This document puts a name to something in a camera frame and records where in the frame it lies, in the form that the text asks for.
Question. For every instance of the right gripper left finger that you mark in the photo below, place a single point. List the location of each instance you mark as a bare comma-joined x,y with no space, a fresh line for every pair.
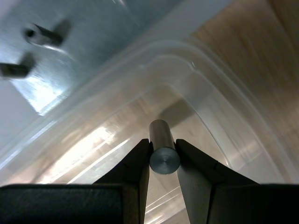
70,203

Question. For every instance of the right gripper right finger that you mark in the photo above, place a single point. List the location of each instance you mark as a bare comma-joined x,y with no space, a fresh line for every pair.
233,203

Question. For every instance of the grey metal cylinder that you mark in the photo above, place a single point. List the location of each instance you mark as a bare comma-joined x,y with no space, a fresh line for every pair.
164,161

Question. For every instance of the clear plastic tub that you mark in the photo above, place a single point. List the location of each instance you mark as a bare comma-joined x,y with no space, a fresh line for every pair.
116,140

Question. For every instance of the grey metal block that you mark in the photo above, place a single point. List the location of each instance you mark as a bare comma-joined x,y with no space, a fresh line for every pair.
81,46

